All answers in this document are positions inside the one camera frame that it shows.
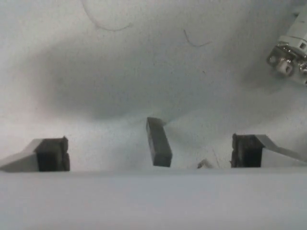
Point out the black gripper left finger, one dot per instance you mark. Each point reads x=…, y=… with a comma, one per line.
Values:
x=51, y=155

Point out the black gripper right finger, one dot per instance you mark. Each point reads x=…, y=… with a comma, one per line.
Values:
x=247, y=151

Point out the white metal connector plug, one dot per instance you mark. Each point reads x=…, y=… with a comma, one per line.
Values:
x=291, y=48

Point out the large metal square peg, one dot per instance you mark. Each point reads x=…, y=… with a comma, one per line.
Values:
x=158, y=143

